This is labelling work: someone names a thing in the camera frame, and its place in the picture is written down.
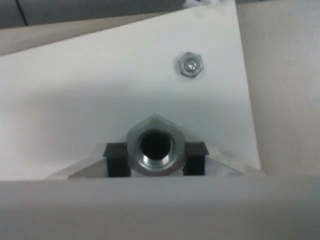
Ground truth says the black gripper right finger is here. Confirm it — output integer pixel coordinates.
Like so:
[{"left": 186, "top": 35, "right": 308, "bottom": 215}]
[{"left": 183, "top": 141, "right": 243, "bottom": 177}]

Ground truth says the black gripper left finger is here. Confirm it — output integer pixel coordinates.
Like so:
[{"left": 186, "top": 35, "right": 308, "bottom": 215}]
[{"left": 67, "top": 142, "right": 132, "bottom": 180}]

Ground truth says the metal hex bolt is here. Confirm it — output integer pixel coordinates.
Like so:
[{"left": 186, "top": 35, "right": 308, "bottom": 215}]
[{"left": 125, "top": 113, "right": 186, "bottom": 177}]

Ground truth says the white task board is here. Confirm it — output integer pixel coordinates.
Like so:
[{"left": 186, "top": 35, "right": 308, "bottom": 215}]
[{"left": 0, "top": 4, "right": 262, "bottom": 181}]

